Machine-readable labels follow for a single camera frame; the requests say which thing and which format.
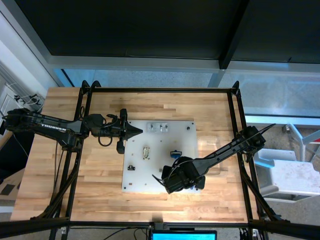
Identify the clear plastic tub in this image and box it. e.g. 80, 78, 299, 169
197, 136, 229, 177

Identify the blue and black socket block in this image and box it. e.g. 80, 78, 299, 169
169, 149, 183, 160

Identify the white task board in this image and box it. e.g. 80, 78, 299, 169
121, 119, 201, 194

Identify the blue laptop screen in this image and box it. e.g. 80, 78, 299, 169
149, 229, 218, 240

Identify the white utility cart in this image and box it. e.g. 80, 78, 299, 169
254, 148, 320, 204

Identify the grey metal stand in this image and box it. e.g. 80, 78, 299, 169
282, 122, 320, 162

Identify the brown cardboard box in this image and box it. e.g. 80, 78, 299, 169
0, 167, 26, 201

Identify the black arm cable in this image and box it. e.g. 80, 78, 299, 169
152, 174, 168, 187
97, 131, 113, 147

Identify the black aluminium frame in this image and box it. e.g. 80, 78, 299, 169
0, 79, 320, 240

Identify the black camera bracket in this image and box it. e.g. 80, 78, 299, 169
149, 217, 168, 230

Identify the black white cable bundle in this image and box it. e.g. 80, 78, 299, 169
13, 93, 43, 106

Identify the black vertical post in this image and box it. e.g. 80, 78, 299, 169
218, 0, 251, 70

